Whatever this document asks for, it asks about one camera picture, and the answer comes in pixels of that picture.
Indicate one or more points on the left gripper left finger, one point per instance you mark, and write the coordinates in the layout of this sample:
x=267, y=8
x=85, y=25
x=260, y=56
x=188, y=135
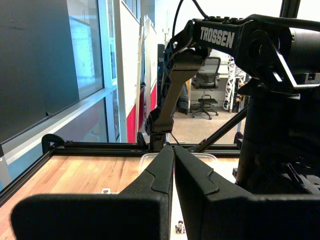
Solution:
x=100, y=217

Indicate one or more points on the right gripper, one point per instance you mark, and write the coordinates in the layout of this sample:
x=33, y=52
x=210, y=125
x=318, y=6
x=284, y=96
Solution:
x=275, y=137

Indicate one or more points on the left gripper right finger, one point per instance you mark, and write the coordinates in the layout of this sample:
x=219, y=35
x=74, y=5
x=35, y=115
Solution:
x=250, y=217

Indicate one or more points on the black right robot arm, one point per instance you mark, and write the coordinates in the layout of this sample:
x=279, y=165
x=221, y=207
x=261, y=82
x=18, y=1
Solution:
x=217, y=37

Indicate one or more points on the small white plastic piece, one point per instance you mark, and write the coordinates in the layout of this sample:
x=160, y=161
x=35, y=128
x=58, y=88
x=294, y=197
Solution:
x=105, y=192

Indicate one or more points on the white lattice structure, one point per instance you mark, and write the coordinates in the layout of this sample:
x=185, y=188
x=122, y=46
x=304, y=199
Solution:
x=231, y=82

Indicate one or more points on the small metal fastener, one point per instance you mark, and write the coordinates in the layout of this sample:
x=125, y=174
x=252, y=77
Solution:
x=180, y=228

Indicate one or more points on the white task board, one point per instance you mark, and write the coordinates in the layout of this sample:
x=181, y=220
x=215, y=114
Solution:
x=177, y=215

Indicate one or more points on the clear plastic tub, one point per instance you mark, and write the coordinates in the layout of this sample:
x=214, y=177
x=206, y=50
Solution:
x=146, y=160

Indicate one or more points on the black office chair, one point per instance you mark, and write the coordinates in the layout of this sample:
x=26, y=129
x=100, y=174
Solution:
x=210, y=75

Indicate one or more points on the dark hanging coat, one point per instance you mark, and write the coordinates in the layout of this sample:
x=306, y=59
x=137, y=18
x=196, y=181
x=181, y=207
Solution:
x=182, y=100

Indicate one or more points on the black aluminium frame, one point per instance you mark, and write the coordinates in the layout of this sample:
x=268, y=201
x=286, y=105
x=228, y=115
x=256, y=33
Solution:
x=100, y=147

